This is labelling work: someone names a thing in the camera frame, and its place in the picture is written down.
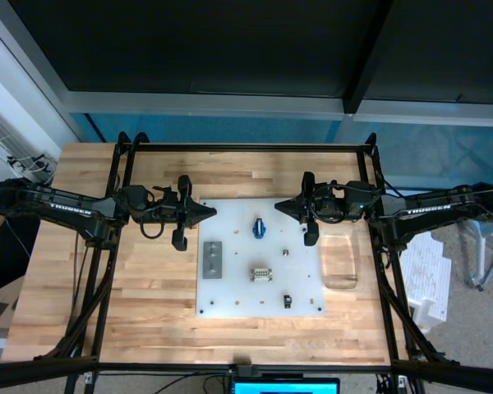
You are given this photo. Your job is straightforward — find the white plugs and cables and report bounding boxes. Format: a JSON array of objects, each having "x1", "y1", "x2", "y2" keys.
[{"x1": 3, "y1": 153, "x2": 54, "y2": 177}]

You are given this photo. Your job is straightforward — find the white foam block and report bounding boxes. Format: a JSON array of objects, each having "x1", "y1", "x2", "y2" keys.
[{"x1": 398, "y1": 233, "x2": 453, "y2": 336}]

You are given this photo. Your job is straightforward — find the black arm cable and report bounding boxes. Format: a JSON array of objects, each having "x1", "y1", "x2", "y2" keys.
[{"x1": 139, "y1": 212, "x2": 168, "y2": 241}]

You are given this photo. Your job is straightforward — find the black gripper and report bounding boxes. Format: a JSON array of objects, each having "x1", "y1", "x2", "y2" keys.
[
  {"x1": 150, "y1": 175, "x2": 218, "y2": 252},
  {"x1": 274, "y1": 172, "x2": 348, "y2": 247}
]

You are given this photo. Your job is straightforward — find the black table frame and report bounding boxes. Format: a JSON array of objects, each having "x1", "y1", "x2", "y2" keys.
[{"x1": 0, "y1": 131, "x2": 493, "y2": 394}]

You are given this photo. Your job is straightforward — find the black partition post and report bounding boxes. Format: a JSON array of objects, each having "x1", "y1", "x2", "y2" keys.
[{"x1": 343, "y1": 0, "x2": 395, "y2": 115}]

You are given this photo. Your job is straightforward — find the grey HAN10E connector insert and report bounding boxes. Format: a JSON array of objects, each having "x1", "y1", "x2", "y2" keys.
[{"x1": 249, "y1": 268, "x2": 274, "y2": 285}]

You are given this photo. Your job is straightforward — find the blue laptop screen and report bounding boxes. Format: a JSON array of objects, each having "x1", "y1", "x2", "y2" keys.
[{"x1": 228, "y1": 376, "x2": 341, "y2": 394}]

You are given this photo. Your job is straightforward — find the small black fixed camera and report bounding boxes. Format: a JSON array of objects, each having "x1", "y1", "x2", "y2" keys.
[{"x1": 233, "y1": 355, "x2": 256, "y2": 377}]

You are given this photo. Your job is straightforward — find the clear plastic tub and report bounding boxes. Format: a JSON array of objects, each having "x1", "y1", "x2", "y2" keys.
[{"x1": 318, "y1": 228, "x2": 361, "y2": 293}]

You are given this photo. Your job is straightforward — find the blue mount with silver plug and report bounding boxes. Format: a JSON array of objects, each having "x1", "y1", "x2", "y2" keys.
[{"x1": 250, "y1": 218, "x2": 270, "y2": 241}]

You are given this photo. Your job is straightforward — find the silver metal chair frame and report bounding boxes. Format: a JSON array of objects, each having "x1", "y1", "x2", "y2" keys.
[{"x1": 462, "y1": 217, "x2": 493, "y2": 293}]

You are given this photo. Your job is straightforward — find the white task board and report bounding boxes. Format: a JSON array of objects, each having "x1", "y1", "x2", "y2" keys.
[{"x1": 194, "y1": 197, "x2": 327, "y2": 318}]

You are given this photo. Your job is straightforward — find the grey metal plate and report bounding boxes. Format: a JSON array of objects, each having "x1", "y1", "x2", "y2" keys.
[{"x1": 202, "y1": 241, "x2": 225, "y2": 281}]

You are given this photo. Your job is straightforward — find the tan cardboard box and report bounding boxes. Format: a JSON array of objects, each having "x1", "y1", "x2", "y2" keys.
[{"x1": 0, "y1": 275, "x2": 25, "y2": 350}]

